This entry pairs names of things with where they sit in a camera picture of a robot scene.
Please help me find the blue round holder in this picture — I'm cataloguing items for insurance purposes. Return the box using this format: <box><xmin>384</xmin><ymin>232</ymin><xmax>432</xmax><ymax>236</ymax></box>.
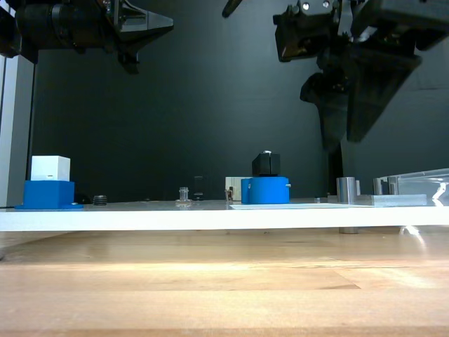
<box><xmin>240</xmin><ymin>176</ymin><xmax>292</xmax><ymax>205</ymax></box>

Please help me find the clear plastic tub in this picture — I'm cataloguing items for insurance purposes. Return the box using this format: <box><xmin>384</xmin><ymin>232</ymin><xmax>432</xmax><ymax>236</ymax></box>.
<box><xmin>378</xmin><ymin>168</ymin><xmax>449</xmax><ymax>257</ymax></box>

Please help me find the black plug with silver top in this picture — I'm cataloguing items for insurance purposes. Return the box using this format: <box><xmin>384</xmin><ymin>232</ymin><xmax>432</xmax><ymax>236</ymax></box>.
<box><xmin>251</xmin><ymin>150</ymin><xmax>282</xmax><ymax>177</ymax></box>

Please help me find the blue square socket holder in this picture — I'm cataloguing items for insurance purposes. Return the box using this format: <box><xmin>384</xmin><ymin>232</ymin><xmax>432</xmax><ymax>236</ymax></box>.
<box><xmin>14</xmin><ymin>180</ymin><xmax>85</xmax><ymax>211</ymax></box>

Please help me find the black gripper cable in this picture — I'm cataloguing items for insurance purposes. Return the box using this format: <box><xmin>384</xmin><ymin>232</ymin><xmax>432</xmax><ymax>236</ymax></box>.
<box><xmin>222</xmin><ymin>0</ymin><xmax>243</xmax><ymax>19</ymax></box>

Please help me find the small silver clamp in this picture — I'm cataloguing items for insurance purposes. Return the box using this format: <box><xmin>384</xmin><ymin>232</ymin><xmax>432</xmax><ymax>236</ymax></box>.
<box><xmin>175</xmin><ymin>187</ymin><xmax>192</xmax><ymax>206</ymax></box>

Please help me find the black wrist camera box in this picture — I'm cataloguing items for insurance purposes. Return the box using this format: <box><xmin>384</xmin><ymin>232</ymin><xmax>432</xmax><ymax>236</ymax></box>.
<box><xmin>273</xmin><ymin>5</ymin><xmax>340</xmax><ymax>65</ymax></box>

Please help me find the white plastic board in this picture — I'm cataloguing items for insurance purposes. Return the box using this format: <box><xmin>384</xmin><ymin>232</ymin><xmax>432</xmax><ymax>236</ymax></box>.
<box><xmin>0</xmin><ymin>200</ymin><xmax>449</xmax><ymax>233</ymax></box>

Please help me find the white cube plug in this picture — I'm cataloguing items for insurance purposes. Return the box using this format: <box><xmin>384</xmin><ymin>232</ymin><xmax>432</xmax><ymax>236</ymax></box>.
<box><xmin>31</xmin><ymin>154</ymin><xmax>72</xmax><ymax>183</ymax></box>

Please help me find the grey metal bar block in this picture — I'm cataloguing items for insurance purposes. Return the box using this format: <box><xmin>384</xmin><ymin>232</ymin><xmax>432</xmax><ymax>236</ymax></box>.
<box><xmin>355</xmin><ymin>177</ymin><xmax>427</xmax><ymax>206</ymax></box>

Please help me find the beige connector housing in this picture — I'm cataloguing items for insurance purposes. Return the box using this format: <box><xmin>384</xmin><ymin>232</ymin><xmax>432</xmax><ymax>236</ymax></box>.
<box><xmin>224</xmin><ymin>176</ymin><xmax>243</xmax><ymax>204</ymax></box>

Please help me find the silver metal cylinder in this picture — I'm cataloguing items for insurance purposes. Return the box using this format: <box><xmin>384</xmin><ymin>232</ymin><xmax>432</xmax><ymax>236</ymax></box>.
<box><xmin>336</xmin><ymin>176</ymin><xmax>358</xmax><ymax>235</ymax></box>

